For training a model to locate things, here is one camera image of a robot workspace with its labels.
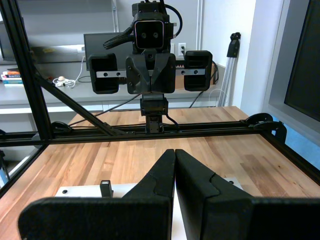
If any braided black cable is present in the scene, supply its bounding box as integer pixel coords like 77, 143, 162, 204
102, 26, 136, 51

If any black aluminium frame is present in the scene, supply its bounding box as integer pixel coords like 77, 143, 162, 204
0, 0, 320, 201

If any folded tripod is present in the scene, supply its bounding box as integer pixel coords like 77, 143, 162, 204
218, 31, 242, 108

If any dark computer monitor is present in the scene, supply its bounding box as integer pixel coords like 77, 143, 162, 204
83, 33, 137, 72

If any grey desk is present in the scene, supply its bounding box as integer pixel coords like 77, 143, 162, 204
0, 59, 227, 118

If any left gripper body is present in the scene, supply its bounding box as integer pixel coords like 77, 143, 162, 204
88, 50, 213, 95

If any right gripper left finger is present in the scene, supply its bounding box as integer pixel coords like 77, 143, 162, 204
18, 149, 175, 240

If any stack of books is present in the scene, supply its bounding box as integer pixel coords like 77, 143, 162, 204
0, 71, 24, 88

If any black left arm loop cable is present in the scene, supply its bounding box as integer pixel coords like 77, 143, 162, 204
163, 3, 184, 40

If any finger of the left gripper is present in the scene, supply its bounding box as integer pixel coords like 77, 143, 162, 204
125, 54, 153, 95
151, 53, 176, 94

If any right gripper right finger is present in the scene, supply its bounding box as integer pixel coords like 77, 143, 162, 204
175, 149, 320, 240

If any white cable bundle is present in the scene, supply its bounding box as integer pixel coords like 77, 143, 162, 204
51, 56, 88, 89

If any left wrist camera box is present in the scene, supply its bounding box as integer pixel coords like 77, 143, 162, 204
131, 14, 171, 55

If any white board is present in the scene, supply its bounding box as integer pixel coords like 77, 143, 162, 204
55, 176, 243, 240

